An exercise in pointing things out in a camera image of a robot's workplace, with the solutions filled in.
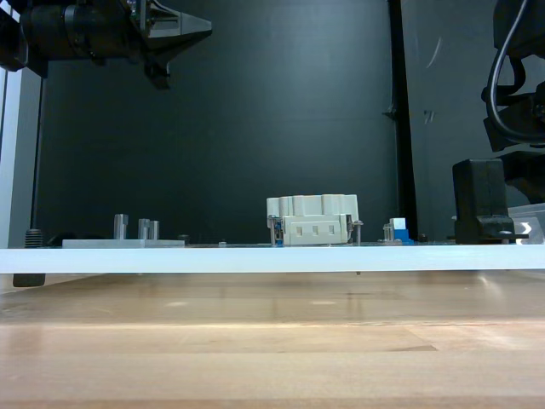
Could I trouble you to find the beige connector base housing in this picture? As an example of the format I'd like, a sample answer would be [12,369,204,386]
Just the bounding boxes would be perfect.
[266,193,364,247]

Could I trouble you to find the small white and blue connector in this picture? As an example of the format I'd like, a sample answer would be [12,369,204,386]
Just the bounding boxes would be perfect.
[389,217,412,245]

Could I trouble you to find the black connector block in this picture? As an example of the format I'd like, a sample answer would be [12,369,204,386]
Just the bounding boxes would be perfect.
[451,158,531,245]

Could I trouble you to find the grey metal plate with posts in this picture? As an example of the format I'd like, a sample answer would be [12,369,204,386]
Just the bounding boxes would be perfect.
[61,212,186,248]

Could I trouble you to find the black standoff bolt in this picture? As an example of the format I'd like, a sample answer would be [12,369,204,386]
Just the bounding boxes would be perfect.
[12,228,46,288]

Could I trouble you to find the white task board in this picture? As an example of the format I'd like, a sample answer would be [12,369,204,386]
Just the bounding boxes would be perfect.
[0,243,545,274]

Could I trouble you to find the clear plastic tub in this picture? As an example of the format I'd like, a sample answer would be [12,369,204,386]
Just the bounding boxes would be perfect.
[504,203,545,247]

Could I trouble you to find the black vertical post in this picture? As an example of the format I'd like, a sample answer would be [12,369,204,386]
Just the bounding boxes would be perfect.
[385,0,418,242]

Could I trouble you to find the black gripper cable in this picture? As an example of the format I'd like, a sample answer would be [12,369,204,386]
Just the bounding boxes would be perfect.
[486,0,533,145]

